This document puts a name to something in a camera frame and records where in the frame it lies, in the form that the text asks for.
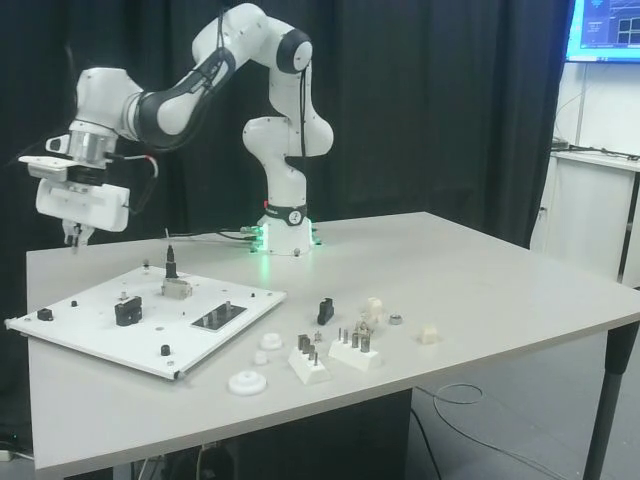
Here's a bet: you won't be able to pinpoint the wrist camera on white plate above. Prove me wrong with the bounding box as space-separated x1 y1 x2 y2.
18 154 76 184

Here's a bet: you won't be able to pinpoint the black cable on cabinet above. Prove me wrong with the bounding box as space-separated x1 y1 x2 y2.
549 141 640 162

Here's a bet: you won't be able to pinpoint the black curtain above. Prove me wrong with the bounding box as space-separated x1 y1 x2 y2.
0 0 576 351

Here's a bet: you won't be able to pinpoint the black table leg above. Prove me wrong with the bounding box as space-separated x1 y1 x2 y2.
584 319 629 480

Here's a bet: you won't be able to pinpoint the black cables at arm foot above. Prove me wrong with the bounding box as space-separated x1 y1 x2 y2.
167 227 266 247

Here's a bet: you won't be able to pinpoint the blue screen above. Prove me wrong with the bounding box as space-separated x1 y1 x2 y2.
565 0 640 64

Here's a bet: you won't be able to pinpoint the white round peg holder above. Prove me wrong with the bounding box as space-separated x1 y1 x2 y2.
328 337 384 372

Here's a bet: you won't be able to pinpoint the white square peg holder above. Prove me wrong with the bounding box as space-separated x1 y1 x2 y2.
288 344 331 385

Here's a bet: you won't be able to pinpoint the white large gear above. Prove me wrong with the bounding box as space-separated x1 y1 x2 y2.
228 372 269 396

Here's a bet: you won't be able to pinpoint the white task board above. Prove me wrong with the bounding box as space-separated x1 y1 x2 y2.
3 262 289 384

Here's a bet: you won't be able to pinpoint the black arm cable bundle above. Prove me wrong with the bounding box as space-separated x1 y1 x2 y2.
189 4 229 101

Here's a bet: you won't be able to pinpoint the grey floor cable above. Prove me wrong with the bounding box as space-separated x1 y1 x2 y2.
409 382 596 480

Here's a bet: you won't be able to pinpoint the black cable from arm foot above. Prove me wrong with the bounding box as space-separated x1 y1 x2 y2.
297 67 309 162

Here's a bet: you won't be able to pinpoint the black box below table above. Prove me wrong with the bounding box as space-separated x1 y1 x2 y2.
132 389 414 480

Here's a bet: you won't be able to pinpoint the black upright plug with cable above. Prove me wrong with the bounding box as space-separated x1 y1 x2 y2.
163 228 180 281

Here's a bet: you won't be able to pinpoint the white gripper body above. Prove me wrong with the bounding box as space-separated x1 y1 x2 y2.
35 178 131 233

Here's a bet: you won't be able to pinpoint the white low plug holder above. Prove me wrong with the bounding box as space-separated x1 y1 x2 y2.
412 324 442 346

